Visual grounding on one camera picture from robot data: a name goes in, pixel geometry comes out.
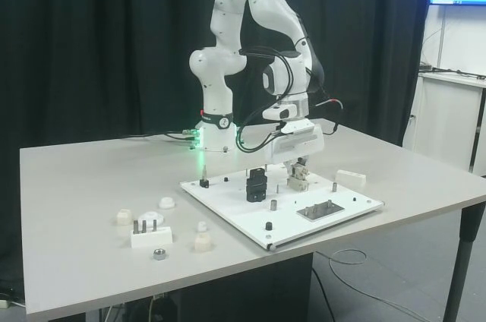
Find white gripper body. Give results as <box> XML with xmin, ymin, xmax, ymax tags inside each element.
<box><xmin>265</xmin><ymin>120</ymin><xmax>326</xmax><ymax>166</ymax></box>

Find grey waterproof plug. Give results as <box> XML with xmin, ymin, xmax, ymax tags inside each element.
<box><xmin>289</xmin><ymin>162</ymin><xmax>309</xmax><ymax>182</ymax></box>

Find white mounting plate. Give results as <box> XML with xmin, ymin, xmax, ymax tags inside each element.
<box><xmin>280</xmin><ymin>118</ymin><xmax>315</xmax><ymax>135</ymax></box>

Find black D-SUB plug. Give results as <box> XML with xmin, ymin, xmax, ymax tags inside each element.
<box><xmin>245</xmin><ymin>167</ymin><xmax>269</xmax><ymax>202</ymax></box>

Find empty white peg holder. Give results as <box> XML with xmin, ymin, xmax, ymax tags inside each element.
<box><xmin>334</xmin><ymin>169</ymin><xmax>368</xmax><ymax>186</ymax></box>

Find white task board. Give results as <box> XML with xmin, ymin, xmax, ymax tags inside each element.
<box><xmin>178</xmin><ymin>162</ymin><xmax>384</xmax><ymax>252</ymax></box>

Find white cabinet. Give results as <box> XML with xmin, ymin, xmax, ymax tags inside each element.
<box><xmin>402</xmin><ymin>70</ymin><xmax>486</xmax><ymax>178</ymax></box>

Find white large gear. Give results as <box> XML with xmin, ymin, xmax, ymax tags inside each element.
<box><xmin>136</xmin><ymin>210</ymin><xmax>166</xmax><ymax>227</ymax></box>

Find black table leg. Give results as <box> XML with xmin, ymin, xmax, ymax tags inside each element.
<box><xmin>450</xmin><ymin>204</ymin><xmax>480</xmax><ymax>322</ymax></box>

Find black curtains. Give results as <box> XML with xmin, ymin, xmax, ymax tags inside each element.
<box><xmin>0</xmin><ymin>0</ymin><xmax>432</xmax><ymax>296</ymax></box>

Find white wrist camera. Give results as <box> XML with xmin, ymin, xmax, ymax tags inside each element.
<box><xmin>263</xmin><ymin>105</ymin><xmax>298</xmax><ymax>121</ymax></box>

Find black camera cable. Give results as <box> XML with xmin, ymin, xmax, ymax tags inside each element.
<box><xmin>235</xmin><ymin>107</ymin><xmax>286</xmax><ymax>156</ymax></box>

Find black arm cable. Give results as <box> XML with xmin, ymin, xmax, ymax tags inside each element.
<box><xmin>204</xmin><ymin>0</ymin><xmax>327</xmax><ymax>103</ymax></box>

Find grey floor cable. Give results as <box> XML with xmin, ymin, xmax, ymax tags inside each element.
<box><xmin>328</xmin><ymin>248</ymin><xmax>462</xmax><ymax>317</ymax></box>

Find black base cable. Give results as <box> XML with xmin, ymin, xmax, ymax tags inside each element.
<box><xmin>127</xmin><ymin>128</ymin><xmax>203</xmax><ymax>150</ymax></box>

